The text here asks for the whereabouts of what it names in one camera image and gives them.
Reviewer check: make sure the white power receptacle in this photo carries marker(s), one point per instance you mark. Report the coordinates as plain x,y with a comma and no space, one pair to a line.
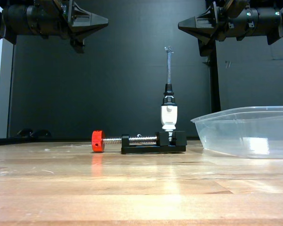
169,117

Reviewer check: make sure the black corner bracket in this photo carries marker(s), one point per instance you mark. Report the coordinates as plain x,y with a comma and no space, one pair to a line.
41,133
24,133

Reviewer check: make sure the black frame rail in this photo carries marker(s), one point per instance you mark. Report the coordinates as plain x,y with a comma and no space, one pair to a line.
37,140

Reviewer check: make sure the black frame post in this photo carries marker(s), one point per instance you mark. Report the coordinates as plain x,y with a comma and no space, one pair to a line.
214,82

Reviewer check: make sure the clear plastic tub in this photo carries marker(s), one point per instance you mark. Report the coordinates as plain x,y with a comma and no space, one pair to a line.
226,141

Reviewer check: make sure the black vise with red knob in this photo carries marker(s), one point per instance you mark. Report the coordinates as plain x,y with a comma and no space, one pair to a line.
153,149

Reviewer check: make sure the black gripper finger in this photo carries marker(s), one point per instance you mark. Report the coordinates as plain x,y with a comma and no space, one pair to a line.
202,24
85,22

